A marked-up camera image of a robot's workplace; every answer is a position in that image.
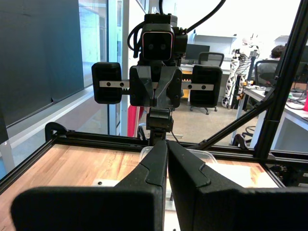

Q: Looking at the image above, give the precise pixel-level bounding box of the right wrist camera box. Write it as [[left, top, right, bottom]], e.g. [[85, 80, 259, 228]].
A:
[[141, 31, 174, 60]]

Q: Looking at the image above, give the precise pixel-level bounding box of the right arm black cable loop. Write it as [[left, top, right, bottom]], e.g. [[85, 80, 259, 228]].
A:
[[127, 23, 145, 59]]

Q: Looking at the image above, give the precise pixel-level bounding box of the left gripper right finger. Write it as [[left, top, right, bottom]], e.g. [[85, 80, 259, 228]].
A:
[[167, 141, 308, 231]]

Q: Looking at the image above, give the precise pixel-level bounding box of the black office chair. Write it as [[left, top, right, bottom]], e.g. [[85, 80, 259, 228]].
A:
[[254, 59, 281, 87]]

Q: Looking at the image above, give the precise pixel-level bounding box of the right arm smooth black cable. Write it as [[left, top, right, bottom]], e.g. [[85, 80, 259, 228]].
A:
[[186, 0, 227, 34]]

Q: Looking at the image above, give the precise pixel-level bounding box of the black computer monitor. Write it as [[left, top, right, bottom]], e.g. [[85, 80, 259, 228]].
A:
[[185, 44, 210, 65]]

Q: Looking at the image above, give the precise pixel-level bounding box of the white cabinet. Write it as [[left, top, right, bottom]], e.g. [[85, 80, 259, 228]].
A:
[[192, 34, 239, 73]]

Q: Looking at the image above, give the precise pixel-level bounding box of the black aluminium table frame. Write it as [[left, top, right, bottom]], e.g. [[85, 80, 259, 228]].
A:
[[0, 0, 308, 200]]

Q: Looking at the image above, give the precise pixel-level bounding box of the white desk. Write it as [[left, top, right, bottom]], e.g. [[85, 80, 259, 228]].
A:
[[237, 84, 308, 152]]

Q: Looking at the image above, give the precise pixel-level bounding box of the person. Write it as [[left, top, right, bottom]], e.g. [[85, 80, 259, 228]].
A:
[[269, 44, 287, 61]]

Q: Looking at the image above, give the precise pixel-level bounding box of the grey office chair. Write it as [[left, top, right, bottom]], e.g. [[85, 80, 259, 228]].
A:
[[190, 51, 225, 116]]

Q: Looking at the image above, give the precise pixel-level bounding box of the white striped robot figure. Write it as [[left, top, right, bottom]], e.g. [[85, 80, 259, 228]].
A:
[[223, 33, 262, 108]]

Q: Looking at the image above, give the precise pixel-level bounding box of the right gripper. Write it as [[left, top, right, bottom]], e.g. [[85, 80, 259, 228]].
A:
[[91, 59, 223, 108]]

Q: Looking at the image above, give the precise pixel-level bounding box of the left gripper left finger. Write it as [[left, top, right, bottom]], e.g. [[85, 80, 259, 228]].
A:
[[11, 140, 168, 231]]

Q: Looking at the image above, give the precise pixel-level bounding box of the clear plastic tub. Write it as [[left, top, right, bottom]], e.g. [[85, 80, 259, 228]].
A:
[[140, 145, 218, 167]]

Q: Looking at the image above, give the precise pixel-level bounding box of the red panel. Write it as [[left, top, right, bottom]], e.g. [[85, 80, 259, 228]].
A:
[[127, 105, 146, 138]]

